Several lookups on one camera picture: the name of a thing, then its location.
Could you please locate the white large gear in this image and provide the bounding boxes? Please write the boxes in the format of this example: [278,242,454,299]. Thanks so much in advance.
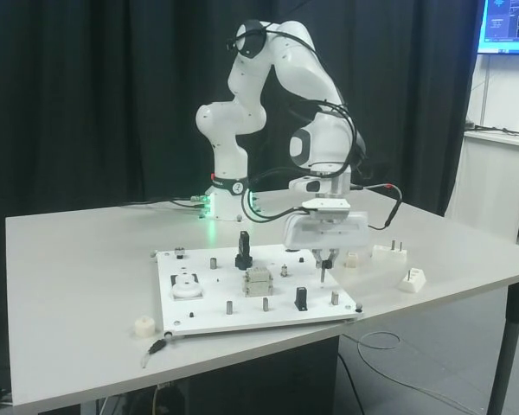
[173,279,202,300]

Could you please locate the black plug with clear cable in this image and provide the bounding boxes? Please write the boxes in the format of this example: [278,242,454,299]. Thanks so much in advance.
[139,338,175,369]

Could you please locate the black USB plug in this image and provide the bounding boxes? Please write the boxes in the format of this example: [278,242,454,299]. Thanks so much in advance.
[293,285,310,312]

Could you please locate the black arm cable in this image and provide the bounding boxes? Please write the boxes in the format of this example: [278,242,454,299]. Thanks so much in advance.
[226,25,368,226]

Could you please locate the beige waterproof plug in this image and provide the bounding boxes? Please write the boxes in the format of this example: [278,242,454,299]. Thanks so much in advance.
[240,268,273,300]

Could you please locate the white hexagonal holder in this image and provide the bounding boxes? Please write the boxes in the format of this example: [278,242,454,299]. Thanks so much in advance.
[133,316,157,338]

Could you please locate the black curtains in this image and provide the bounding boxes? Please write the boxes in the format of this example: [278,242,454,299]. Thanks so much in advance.
[0,0,488,390]

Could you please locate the grey floor cable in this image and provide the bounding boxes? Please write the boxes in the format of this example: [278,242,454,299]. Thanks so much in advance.
[336,330,419,415]

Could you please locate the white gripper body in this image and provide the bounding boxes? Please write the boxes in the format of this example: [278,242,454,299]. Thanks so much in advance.
[282,210,370,252]

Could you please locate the blue screen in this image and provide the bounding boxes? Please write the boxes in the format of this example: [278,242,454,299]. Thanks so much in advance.
[477,0,519,56]

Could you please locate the sloped white peg holder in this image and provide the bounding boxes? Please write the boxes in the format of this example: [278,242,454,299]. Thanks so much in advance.
[396,267,426,294]

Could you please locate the white task board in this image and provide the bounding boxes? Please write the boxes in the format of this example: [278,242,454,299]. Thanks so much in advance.
[149,240,364,337]

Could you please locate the black table leg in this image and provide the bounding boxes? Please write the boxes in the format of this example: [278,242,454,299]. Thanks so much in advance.
[489,276,519,415]

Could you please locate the black base cables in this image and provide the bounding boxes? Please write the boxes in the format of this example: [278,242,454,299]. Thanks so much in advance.
[169,195,211,213]

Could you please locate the white cabinet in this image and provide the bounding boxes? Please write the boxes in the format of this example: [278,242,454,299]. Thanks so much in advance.
[461,128,519,251]

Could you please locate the wide white peg holder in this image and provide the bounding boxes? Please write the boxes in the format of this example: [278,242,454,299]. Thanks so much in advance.
[371,244,407,263]

